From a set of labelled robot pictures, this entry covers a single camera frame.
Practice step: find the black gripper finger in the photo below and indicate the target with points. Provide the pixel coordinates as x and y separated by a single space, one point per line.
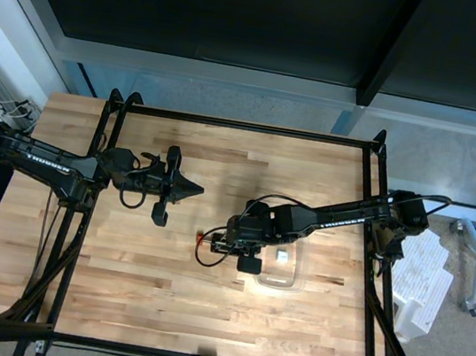
185 183
184 192

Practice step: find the white lattice structure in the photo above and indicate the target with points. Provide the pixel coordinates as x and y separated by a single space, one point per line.
419 281

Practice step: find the black aluminium frame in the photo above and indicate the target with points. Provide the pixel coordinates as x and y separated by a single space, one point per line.
246 125

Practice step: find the black wall column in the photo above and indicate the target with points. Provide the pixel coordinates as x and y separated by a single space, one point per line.
386 52

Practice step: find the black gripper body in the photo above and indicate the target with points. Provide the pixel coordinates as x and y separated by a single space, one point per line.
167 185
249 265

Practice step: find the aluminium glass wall frame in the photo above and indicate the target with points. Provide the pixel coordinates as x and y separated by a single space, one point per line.
191 68

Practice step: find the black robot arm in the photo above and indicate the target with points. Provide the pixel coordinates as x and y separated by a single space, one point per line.
43 160
339 218

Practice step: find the white foam block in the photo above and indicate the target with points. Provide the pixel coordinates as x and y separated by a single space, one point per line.
282 256

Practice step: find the clear plastic tub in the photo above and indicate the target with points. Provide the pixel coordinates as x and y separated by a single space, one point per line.
281 279

